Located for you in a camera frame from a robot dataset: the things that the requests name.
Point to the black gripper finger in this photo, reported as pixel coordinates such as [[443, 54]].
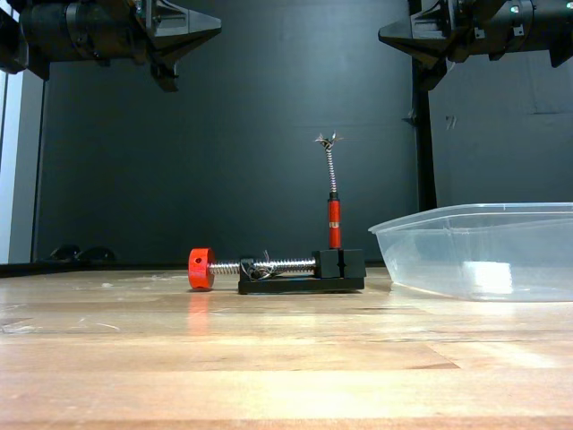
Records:
[[434, 56], [427, 29], [172, 53], [179, 24]]

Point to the red RCA socket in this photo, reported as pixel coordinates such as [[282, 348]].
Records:
[[336, 237]]

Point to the clear plastic tub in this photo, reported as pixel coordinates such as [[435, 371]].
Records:
[[425, 269]]

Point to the silver spring clamp screw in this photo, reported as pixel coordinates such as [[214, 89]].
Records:
[[224, 268]]

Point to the red round clamp knob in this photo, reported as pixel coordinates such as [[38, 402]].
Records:
[[199, 273]]

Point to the black clamp fixture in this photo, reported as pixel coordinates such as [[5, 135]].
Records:
[[349, 264]]

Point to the white foam block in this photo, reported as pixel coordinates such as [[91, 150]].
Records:
[[488, 277]]

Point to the black frame post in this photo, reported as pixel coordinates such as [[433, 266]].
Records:
[[425, 157]]

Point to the black frame rail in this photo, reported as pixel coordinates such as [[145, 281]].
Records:
[[67, 268]]

